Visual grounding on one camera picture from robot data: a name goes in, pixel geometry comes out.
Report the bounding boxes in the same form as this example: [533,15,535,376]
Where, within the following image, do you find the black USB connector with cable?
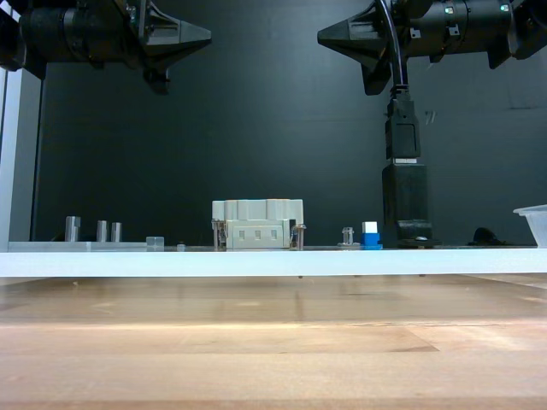
[374,0,423,166]

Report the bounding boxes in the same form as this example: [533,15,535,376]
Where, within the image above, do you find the black USB hub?
[381,163,443,249]

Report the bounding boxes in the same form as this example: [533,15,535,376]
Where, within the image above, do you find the beige connector housing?
[211,198,308,251]

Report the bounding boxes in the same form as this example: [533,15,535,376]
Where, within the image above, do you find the clear plastic container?
[512,204,547,248]

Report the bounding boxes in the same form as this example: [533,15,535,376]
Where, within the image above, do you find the blue socket holder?
[359,232,384,250]

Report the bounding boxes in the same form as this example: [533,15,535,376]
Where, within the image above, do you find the notched metal peg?
[65,215,82,243]

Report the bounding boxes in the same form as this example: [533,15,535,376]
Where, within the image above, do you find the small black lump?
[472,227,509,247]

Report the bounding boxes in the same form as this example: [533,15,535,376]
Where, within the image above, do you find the white board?
[0,245,547,278]

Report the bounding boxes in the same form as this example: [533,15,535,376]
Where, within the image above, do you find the grey metal plate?
[7,241,149,253]

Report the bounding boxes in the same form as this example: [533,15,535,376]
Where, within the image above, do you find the silver partition frame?
[0,66,44,253]

